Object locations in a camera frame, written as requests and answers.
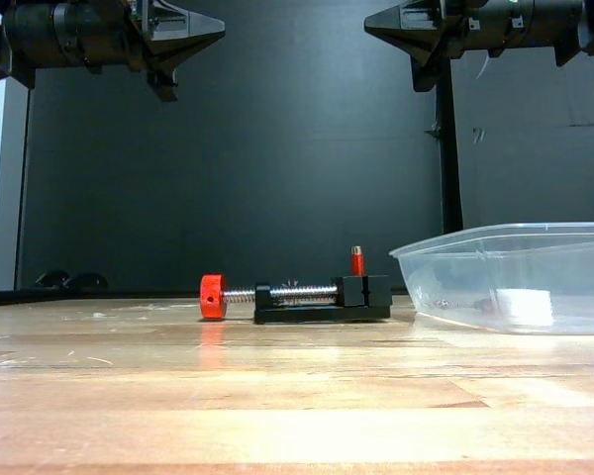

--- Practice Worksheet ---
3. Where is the red RCA connector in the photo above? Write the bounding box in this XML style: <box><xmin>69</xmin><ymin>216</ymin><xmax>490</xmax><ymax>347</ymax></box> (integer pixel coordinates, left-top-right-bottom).
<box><xmin>425</xmin><ymin>295</ymin><xmax>496</xmax><ymax>316</ymax></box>

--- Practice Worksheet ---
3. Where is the clear plastic tub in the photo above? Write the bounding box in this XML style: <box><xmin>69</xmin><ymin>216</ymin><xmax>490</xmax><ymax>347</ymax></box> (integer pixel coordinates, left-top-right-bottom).
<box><xmin>388</xmin><ymin>221</ymin><xmax>594</xmax><ymax>336</ymax></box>

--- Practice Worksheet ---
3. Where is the black clamp with red knob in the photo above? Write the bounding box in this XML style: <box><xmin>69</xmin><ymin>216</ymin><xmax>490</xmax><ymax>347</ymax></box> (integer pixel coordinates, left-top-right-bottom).
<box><xmin>199</xmin><ymin>273</ymin><xmax>393</xmax><ymax>327</ymax></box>

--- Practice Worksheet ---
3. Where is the white rectangular block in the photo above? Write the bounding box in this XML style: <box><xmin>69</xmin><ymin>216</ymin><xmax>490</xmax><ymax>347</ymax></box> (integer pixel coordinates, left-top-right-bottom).
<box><xmin>494</xmin><ymin>289</ymin><xmax>553</xmax><ymax>327</ymax></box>

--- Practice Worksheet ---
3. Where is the black aluminium frame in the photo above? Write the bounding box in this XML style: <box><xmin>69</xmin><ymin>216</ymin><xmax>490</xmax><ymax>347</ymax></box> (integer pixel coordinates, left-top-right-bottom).
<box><xmin>0</xmin><ymin>56</ymin><xmax>464</xmax><ymax>309</ymax></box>

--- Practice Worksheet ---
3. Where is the black rounded frame bracket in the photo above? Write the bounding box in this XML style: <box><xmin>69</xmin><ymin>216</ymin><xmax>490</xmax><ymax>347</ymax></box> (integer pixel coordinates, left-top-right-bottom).
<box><xmin>63</xmin><ymin>271</ymin><xmax>111</xmax><ymax>291</ymax></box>
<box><xmin>34</xmin><ymin>269</ymin><xmax>70</xmax><ymax>289</ymax></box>

